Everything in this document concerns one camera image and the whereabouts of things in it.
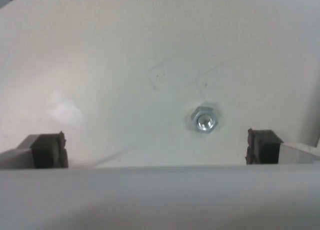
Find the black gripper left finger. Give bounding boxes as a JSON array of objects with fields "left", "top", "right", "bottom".
[{"left": 0, "top": 131, "right": 69, "bottom": 170}]

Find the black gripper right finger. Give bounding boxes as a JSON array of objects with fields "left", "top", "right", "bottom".
[{"left": 246, "top": 127, "right": 320, "bottom": 165}]

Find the silver metal hex nut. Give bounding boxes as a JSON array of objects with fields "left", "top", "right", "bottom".
[{"left": 190, "top": 105, "right": 219, "bottom": 134}]

